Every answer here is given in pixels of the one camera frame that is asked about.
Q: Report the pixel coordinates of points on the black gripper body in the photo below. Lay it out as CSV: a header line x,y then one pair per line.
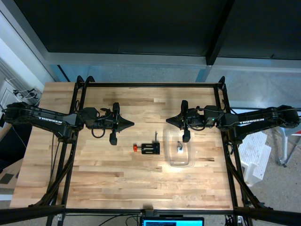
x,y
184,106
115,108

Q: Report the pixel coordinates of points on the grey metal stand frame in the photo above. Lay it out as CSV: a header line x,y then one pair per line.
x,y
283,146

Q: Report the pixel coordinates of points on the black upright USB plug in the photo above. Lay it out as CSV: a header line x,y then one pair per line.
x,y
156,137

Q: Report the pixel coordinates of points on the laptop screen with blue edge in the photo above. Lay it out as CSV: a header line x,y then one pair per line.
x,y
171,222

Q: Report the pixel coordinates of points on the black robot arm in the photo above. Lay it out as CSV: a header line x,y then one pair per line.
x,y
47,117
251,122

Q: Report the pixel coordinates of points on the black vise with orange knob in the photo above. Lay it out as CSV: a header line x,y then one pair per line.
x,y
150,148

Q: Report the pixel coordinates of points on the clear plastic tub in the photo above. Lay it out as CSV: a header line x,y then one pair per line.
x,y
169,141

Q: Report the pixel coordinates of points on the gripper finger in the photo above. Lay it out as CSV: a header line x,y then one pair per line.
x,y
123,120
178,118
178,124
122,126

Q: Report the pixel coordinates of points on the small white connector block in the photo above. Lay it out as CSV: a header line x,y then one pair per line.
x,y
180,150

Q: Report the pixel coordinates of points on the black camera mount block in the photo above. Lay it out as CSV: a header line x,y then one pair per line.
x,y
148,213

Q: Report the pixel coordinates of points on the white stepped foam block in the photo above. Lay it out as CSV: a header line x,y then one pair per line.
x,y
256,155

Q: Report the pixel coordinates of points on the brown cardboard box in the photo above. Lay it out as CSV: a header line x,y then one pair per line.
x,y
14,167

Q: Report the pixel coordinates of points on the black metal table frame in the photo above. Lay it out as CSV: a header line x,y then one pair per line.
x,y
150,85

